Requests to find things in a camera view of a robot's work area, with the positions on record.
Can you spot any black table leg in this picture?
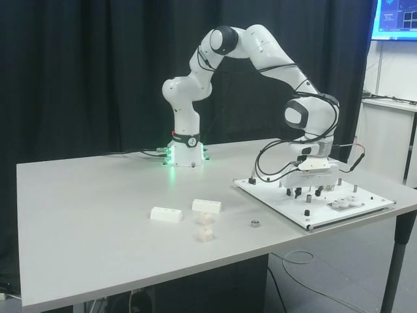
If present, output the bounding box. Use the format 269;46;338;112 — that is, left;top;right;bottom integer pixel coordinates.
383;208;412;313

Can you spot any white cabinet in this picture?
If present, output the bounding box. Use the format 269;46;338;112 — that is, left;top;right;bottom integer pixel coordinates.
352;97;417;189

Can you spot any black base cable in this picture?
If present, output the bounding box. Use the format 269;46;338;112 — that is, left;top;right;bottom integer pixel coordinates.
109;148;171;158

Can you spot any blue screen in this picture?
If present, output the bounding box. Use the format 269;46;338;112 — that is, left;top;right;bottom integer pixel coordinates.
370;0;417;42

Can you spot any grey floor cable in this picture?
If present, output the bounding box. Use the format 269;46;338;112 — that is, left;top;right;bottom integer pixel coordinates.
271;249;347;313

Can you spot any white task board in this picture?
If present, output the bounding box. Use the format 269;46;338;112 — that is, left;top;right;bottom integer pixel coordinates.
231;162;397;231

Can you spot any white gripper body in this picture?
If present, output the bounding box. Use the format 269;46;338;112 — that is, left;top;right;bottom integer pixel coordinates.
281;162;341;191

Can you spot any long white peg holder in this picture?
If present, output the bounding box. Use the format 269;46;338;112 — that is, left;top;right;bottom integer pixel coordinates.
150;205;185;224
191;198;223;215

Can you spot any thin black rod on wire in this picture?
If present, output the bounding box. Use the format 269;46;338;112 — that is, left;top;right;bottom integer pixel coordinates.
332;140;367;173

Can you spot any black curtain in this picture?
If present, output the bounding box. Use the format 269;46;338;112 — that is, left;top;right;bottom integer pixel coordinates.
0;0;381;313

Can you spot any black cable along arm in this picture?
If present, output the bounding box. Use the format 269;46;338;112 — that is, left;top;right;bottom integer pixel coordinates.
195;48;341;184

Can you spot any small white holder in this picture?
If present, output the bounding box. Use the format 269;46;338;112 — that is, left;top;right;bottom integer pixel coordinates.
196;226;216;243
196;211;214;226

